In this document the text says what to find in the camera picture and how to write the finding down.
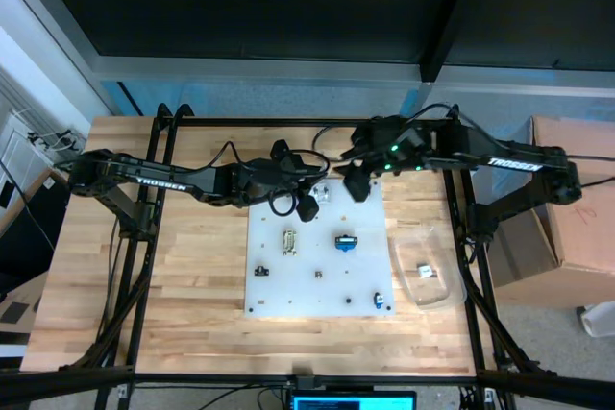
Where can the cardboard box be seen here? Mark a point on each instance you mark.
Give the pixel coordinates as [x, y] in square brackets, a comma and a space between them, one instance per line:
[576, 237]

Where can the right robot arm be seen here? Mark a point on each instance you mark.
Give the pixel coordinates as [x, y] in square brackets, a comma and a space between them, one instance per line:
[504, 160]

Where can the small black block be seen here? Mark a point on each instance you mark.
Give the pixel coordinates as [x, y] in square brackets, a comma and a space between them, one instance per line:
[261, 271]

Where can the clear plastic container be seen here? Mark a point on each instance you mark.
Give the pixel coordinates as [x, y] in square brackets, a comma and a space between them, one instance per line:
[427, 292]

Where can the small blue socket block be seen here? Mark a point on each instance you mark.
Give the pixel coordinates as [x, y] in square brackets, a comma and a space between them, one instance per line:
[379, 299]

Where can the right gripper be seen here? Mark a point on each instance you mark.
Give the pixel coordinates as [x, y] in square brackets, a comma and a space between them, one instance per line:
[359, 182]

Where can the steel peg fitting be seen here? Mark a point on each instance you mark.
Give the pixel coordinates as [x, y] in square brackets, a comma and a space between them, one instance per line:
[322, 194]

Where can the large blue socket block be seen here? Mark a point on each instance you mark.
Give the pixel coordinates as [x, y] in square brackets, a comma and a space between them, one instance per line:
[346, 242]

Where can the beige many-pin connector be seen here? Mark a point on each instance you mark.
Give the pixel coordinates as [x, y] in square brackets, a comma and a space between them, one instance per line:
[289, 243]

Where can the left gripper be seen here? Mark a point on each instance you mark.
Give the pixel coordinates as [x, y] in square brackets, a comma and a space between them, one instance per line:
[288, 160]

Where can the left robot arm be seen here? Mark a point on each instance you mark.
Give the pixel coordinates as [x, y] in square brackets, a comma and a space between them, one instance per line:
[158, 177]

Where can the white task board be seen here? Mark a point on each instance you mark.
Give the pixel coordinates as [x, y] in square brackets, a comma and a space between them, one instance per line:
[317, 247]

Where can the blue screen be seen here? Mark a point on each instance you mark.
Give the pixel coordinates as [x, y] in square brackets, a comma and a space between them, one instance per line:
[351, 401]

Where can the black frame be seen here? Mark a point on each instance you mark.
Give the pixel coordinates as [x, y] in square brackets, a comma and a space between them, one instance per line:
[144, 256]

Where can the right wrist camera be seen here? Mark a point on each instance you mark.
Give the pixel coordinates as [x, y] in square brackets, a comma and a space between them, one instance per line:
[408, 141]

